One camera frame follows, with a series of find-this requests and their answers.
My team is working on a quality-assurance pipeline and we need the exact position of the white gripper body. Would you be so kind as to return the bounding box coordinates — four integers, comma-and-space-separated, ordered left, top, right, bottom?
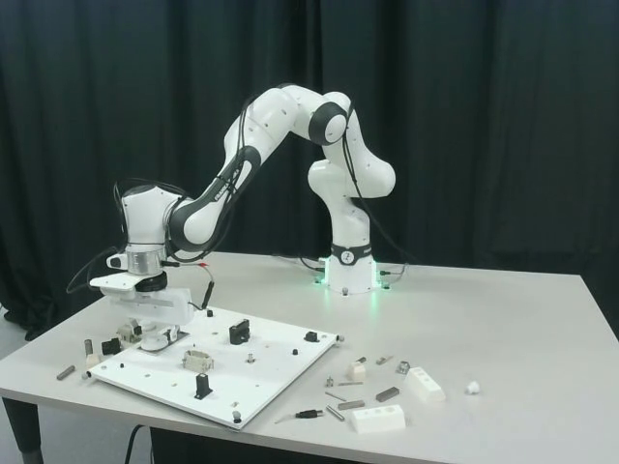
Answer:
106, 287, 197, 332

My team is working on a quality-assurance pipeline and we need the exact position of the black table leg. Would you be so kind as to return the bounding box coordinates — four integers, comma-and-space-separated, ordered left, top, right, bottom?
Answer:
2, 396, 41, 464

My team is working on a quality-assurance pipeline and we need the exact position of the white holder with holes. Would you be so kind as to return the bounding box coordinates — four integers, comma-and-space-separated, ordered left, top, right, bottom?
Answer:
404, 366, 447, 403
351, 404, 407, 433

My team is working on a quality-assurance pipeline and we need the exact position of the black curtain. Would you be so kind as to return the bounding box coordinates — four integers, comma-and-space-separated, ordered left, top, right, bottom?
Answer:
0, 0, 619, 342

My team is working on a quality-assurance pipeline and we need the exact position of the thin black rod on wire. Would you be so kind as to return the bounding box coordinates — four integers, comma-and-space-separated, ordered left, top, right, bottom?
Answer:
162, 260, 216, 309

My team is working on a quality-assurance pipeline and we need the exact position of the white task board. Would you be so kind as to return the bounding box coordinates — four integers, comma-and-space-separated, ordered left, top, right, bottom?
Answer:
81, 302, 347, 431

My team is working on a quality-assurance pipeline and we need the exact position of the black USB plug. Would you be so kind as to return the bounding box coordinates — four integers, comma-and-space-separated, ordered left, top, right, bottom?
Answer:
274, 408, 323, 426

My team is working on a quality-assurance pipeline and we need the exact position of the white large gear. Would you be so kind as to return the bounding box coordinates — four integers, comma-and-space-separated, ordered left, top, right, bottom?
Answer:
139, 331, 170, 353

